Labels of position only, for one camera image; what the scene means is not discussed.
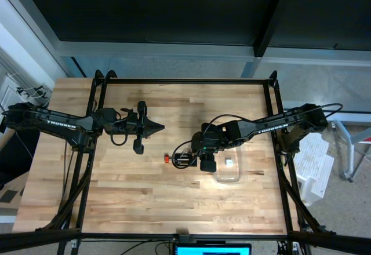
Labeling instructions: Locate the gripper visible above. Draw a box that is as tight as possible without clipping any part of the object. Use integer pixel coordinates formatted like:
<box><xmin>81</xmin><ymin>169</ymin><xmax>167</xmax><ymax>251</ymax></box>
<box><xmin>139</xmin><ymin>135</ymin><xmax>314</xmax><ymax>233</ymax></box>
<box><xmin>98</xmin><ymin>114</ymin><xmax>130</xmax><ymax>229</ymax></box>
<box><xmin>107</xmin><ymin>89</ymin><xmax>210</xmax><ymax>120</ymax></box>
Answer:
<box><xmin>124</xmin><ymin>100</ymin><xmax>166</xmax><ymax>155</ymax></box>
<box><xmin>191</xmin><ymin>122</ymin><xmax>226</xmax><ymax>155</ymax></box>

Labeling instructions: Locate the black vise clamp red knob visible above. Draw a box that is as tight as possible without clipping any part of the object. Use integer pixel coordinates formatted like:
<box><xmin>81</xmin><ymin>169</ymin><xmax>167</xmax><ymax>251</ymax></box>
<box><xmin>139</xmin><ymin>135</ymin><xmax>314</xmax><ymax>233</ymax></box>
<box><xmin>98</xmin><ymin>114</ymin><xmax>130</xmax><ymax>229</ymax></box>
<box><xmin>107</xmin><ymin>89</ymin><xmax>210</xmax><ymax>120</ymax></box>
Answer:
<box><xmin>163</xmin><ymin>150</ymin><xmax>201</xmax><ymax>169</ymax></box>

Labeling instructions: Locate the clear plastic tub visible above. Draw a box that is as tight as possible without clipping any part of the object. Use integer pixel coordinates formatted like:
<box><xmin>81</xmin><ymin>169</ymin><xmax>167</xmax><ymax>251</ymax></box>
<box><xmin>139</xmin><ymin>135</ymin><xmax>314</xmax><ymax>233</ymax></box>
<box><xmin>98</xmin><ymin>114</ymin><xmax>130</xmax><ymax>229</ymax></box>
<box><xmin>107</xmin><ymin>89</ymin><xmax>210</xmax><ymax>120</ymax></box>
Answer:
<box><xmin>213</xmin><ymin>147</ymin><xmax>243</xmax><ymax>185</ymax></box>

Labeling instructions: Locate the blue laptop screen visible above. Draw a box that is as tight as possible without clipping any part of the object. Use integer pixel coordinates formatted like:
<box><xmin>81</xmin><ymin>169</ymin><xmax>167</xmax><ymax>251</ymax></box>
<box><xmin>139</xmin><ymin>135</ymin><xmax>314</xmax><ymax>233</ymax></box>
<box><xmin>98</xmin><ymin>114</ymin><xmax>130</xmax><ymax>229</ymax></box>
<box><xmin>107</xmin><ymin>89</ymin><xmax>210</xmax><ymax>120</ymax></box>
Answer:
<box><xmin>173</xmin><ymin>242</ymin><xmax>253</xmax><ymax>255</ymax></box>

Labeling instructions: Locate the white cabinet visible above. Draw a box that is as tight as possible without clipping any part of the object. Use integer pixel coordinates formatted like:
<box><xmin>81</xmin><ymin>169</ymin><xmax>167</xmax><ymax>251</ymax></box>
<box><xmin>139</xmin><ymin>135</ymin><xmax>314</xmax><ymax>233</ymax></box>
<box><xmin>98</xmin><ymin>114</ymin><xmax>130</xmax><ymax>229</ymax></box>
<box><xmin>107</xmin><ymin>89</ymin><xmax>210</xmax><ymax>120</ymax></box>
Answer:
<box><xmin>0</xmin><ymin>45</ymin><xmax>56</xmax><ymax>116</ymax></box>

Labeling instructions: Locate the brown cardboard box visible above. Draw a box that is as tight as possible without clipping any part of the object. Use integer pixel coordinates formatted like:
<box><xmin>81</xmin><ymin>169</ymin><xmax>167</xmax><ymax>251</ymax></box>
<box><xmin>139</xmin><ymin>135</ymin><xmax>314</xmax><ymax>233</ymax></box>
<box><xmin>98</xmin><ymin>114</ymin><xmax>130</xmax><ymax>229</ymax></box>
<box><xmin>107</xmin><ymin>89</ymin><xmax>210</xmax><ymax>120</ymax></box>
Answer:
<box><xmin>0</xmin><ymin>171</ymin><xmax>30</xmax><ymax>224</ymax></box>

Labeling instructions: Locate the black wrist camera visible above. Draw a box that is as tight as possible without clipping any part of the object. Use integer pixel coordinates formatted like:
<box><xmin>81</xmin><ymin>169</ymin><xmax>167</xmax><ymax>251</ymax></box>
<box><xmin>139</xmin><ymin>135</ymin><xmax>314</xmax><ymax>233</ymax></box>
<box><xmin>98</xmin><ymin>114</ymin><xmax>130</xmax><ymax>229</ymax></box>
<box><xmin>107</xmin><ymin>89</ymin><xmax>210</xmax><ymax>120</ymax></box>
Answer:
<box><xmin>199</xmin><ymin>152</ymin><xmax>218</xmax><ymax>173</ymax></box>

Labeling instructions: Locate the black cable loop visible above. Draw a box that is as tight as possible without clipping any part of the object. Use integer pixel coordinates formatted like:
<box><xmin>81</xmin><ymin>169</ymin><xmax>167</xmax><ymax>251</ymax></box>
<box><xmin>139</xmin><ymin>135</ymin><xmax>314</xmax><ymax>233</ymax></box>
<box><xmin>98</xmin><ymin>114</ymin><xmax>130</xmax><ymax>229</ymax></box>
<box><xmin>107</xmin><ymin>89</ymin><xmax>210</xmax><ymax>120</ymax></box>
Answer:
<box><xmin>303</xmin><ymin>102</ymin><xmax>344</xmax><ymax>119</ymax></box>
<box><xmin>172</xmin><ymin>140</ymin><xmax>201</xmax><ymax>170</ymax></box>
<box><xmin>109</xmin><ymin>108</ymin><xmax>134</xmax><ymax>147</ymax></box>
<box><xmin>202</xmin><ymin>114</ymin><xmax>247</xmax><ymax>136</ymax></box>

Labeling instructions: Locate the black aluminium frame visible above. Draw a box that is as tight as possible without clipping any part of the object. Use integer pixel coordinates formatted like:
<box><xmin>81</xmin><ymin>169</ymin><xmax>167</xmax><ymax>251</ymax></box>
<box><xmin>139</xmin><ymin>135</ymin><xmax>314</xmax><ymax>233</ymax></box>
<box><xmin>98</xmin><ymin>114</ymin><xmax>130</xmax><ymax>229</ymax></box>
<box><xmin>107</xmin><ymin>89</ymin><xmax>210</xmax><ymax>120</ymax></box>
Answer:
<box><xmin>0</xmin><ymin>69</ymin><xmax>371</xmax><ymax>255</ymax></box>

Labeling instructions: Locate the silver aluminium window frame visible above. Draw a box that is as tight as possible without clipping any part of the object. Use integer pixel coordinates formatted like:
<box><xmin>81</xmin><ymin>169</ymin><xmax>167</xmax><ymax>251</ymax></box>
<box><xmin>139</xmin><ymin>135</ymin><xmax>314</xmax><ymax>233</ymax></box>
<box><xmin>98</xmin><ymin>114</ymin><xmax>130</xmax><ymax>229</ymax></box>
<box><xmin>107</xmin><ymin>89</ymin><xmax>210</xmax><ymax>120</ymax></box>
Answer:
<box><xmin>0</xmin><ymin>0</ymin><xmax>371</xmax><ymax>79</ymax></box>

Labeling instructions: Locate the black table-level camera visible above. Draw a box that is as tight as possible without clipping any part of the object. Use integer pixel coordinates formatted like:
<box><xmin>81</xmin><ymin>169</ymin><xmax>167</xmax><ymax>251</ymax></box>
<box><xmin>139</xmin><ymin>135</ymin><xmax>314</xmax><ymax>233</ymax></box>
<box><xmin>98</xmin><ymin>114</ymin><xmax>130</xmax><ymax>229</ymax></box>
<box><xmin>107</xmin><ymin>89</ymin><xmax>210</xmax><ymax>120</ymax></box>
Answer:
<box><xmin>173</xmin><ymin>228</ymin><xmax>194</xmax><ymax>243</ymax></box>

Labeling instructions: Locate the black and white cable bundle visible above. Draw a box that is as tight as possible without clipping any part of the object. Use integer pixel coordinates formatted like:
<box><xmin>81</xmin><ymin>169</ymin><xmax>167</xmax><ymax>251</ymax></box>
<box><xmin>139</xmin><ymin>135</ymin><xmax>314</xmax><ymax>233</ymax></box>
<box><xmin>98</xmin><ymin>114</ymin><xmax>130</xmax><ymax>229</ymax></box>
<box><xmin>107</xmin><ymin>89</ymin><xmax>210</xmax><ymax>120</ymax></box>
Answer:
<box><xmin>14</xmin><ymin>84</ymin><xmax>49</xmax><ymax>101</ymax></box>

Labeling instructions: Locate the black wall column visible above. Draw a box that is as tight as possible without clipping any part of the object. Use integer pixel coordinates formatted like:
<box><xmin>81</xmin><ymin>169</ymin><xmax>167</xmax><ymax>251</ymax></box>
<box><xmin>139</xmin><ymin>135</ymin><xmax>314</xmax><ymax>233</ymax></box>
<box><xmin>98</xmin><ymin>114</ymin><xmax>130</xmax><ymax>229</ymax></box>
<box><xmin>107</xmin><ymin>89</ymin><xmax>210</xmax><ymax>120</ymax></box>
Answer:
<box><xmin>253</xmin><ymin>0</ymin><xmax>291</xmax><ymax>58</ymax></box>

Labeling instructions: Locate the grey metal leg frame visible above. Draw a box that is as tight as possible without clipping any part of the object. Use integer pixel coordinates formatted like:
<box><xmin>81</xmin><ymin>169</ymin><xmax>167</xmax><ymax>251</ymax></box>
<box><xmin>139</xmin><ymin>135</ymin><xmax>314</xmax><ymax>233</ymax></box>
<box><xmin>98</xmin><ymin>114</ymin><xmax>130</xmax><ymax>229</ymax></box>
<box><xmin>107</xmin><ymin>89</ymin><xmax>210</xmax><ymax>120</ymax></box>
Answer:
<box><xmin>330</xmin><ymin>119</ymin><xmax>371</xmax><ymax>184</ymax></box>

